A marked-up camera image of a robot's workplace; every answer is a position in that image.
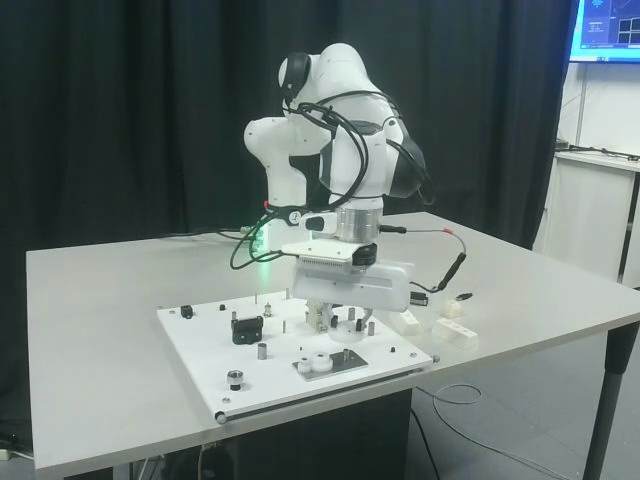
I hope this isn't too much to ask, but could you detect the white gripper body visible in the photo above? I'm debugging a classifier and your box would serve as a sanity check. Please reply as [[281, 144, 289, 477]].
[[291, 262, 418, 315]]

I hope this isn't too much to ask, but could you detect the white large gear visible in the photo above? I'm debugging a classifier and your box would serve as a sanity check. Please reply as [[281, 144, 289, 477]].
[[329, 321, 367, 344]]

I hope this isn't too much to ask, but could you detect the white holder block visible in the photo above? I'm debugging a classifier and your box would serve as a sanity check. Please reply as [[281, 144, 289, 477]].
[[389, 311, 421, 340]]

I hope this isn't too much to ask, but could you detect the black rod with red tag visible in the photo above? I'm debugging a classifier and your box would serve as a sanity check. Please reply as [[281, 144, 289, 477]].
[[379, 224, 470, 293]]

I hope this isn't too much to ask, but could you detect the black D-SUB plug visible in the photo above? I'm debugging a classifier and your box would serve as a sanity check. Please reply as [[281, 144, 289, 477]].
[[230, 314, 265, 347]]

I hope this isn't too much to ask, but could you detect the long white peg holder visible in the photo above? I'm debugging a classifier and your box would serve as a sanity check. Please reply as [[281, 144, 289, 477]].
[[431, 316, 480, 352]]

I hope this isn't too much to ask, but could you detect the black box under table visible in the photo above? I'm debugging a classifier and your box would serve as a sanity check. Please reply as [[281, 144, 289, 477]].
[[217, 383, 416, 480]]

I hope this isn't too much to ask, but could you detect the white task board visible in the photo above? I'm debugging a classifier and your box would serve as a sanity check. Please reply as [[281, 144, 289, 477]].
[[155, 292, 434, 410]]

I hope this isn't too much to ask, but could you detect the white cabinet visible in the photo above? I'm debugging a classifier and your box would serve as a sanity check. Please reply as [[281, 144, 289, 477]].
[[541, 148, 640, 291]]

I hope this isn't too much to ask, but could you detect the dark grey table leg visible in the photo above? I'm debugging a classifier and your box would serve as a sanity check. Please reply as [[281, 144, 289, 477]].
[[601, 319, 632, 480]]

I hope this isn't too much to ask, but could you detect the black curtain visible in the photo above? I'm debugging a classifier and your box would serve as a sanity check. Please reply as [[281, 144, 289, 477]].
[[0, 0, 586, 254]]

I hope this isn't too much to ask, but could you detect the blue screen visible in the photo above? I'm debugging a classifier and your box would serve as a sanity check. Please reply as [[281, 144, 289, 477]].
[[569, 0, 640, 64]]

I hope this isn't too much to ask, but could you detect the black looped cable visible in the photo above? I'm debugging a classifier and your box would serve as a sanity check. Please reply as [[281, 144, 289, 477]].
[[229, 202, 307, 272]]

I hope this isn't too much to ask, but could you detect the grey floor cable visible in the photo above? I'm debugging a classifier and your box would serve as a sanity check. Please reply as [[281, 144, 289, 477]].
[[418, 383, 502, 480]]

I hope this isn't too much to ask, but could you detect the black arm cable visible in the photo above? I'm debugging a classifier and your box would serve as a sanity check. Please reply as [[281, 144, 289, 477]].
[[281, 91, 437, 212]]

